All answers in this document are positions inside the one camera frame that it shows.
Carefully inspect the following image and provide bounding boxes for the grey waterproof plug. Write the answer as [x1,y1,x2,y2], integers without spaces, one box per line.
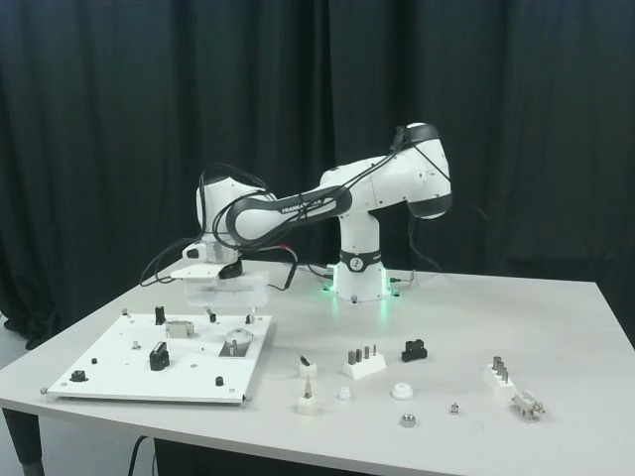
[510,391,548,416]

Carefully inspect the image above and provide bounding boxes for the white round peg holder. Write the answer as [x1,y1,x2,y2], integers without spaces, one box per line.
[340,343,388,380]

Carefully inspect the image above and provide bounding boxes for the black table leg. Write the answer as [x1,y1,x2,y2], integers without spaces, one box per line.
[0,407,47,476]

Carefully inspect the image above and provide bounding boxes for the white holder with Ethernet plug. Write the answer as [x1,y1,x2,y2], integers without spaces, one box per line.
[296,375,318,415]

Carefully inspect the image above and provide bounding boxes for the white square peg holder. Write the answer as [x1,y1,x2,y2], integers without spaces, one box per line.
[482,355,517,397]

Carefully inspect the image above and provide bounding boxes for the black cable behind arm foot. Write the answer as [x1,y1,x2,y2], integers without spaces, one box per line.
[407,202,492,274]

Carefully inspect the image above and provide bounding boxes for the white task board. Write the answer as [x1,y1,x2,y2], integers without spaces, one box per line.
[41,312,275,407]

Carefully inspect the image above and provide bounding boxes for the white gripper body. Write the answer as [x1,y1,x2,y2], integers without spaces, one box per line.
[184,271,270,311]

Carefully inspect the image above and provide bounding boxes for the black cable under table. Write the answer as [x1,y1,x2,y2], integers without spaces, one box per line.
[129,434,156,476]

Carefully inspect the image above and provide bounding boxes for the black D-SUB plug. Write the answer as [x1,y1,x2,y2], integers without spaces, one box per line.
[400,338,430,363]

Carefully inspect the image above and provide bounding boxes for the black curtains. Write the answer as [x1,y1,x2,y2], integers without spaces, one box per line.
[0,0,635,338]

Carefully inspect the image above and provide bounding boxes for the small white camera box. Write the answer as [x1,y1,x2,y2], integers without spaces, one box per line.
[181,240,210,262]

